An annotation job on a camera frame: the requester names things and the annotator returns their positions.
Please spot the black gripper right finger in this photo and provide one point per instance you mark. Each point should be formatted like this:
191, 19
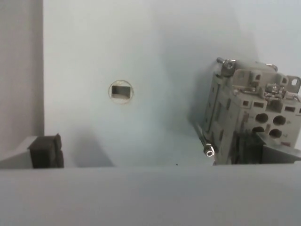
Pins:
247, 150

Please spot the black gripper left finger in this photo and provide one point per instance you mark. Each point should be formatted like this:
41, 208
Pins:
44, 153

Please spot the grey waterproof plug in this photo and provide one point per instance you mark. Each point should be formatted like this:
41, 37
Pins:
235, 106

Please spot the white task board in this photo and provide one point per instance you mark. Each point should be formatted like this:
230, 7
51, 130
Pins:
141, 47

